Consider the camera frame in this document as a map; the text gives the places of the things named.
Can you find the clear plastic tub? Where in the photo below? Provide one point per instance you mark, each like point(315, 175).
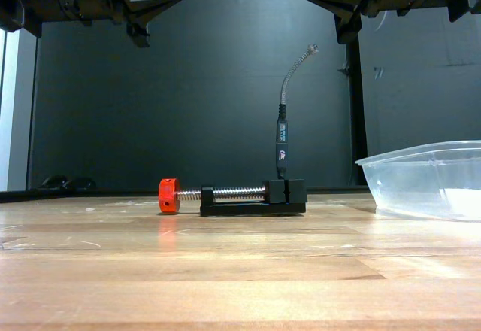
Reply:
point(406, 180)

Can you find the black vise with orange knob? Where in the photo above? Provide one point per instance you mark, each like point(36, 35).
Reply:
point(240, 203)

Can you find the black metal frame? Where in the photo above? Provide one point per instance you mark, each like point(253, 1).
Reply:
point(357, 120)

